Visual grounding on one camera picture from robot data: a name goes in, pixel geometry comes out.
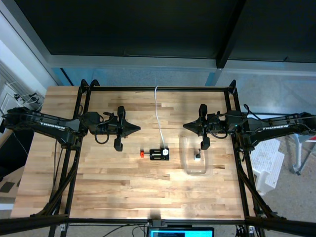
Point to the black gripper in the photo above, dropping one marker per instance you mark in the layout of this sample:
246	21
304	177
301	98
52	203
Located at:
204	127
120	128

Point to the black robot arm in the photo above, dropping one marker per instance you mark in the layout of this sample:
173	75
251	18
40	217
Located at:
274	128
51	126

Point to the white receptacle socket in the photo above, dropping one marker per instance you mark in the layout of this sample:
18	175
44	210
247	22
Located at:
166	151

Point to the white block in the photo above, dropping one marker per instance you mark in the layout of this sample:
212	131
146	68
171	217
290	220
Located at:
196	158

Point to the black vise clamp red knob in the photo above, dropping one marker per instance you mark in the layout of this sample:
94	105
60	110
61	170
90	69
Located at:
155	155

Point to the clear plastic tub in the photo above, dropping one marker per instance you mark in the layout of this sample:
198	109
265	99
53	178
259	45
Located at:
195	170

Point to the white step stool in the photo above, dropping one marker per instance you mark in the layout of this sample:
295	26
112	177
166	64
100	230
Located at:
265	163

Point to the grey metal stand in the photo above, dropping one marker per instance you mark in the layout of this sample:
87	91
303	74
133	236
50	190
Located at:
298	153

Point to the blue laptop screen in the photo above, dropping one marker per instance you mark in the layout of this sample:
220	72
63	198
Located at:
181	233

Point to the brown cardboard box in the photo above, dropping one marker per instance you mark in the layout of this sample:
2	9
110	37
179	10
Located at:
10	187

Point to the black aluminium frame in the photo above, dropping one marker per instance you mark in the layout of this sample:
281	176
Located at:
158	89

